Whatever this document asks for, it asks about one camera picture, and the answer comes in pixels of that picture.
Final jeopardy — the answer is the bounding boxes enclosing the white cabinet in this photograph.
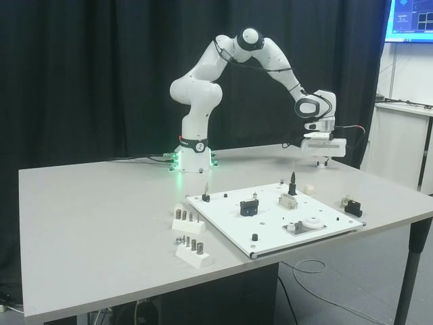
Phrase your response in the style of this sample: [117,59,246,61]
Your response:
[366,101,433,196]

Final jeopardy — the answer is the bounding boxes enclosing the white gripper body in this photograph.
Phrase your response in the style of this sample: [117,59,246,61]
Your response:
[299,137,348,158]

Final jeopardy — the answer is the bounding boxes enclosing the black base cables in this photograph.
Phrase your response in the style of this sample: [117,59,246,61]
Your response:
[110,152,185,167]

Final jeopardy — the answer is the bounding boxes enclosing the black D-SUB plug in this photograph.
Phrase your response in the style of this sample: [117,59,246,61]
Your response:
[344,199,363,217]

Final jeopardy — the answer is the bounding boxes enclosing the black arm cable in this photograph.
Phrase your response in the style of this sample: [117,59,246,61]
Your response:
[213,36,336,118]

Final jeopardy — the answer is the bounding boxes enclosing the blue screen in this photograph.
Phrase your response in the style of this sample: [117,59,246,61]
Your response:
[384,0,433,44]

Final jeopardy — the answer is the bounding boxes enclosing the black curtain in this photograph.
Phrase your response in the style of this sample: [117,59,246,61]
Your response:
[0,0,393,179]

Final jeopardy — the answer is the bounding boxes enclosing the grey floor cable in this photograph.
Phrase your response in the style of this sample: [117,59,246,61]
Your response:
[292,258,409,323]

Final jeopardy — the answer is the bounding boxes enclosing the white square peg holder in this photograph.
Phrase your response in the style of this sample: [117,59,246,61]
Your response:
[171,216,206,235]

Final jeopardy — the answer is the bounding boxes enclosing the white large gear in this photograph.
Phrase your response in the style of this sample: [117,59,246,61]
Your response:
[302,217,323,232]

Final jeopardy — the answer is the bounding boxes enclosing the dark table leg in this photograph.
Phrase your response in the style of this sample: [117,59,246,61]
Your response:
[394,221,430,325]

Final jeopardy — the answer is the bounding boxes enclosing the white round peg holder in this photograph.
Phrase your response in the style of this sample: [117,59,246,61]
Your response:
[175,245,215,269]

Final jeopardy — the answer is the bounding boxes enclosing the white task board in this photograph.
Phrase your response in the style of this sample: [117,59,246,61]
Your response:
[185,178,367,261]

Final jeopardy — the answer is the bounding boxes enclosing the black cable bundle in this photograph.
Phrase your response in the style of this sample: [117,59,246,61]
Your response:
[374,95,433,110]

